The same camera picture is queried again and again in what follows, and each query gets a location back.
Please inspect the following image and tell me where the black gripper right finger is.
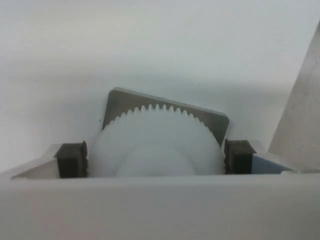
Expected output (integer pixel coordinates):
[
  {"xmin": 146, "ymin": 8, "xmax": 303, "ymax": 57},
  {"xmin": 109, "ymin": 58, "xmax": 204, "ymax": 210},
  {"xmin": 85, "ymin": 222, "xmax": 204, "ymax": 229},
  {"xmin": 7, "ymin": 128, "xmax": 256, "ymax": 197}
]
[{"xmin": 223, "ymin": 138, "xmax": 301, "ymax": 176}]

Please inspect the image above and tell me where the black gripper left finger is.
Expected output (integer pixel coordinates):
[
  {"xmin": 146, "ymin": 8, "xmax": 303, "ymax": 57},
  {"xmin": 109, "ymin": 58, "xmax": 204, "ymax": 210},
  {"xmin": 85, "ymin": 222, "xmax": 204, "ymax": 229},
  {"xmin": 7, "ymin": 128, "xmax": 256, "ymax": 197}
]
[{"xmin": 10, "ymin": 140, "xmax": 89, "ymax": 180}]

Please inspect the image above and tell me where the white large gear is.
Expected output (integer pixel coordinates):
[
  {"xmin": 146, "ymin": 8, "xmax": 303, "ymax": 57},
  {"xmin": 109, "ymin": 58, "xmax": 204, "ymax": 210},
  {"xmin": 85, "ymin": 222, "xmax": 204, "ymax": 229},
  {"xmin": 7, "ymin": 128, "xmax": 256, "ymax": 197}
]
[{"xmin": 91, "ymin": 103, "xmax": 226, "ymax": 177}]

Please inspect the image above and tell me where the white task board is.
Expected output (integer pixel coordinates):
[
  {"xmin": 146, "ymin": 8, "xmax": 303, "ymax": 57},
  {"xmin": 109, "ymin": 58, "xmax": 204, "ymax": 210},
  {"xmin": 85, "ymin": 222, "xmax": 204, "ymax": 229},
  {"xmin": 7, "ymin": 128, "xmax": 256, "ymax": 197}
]
[{"xmin": 0, "ymin": 0, "xmax": 320, "ymax": 176}]

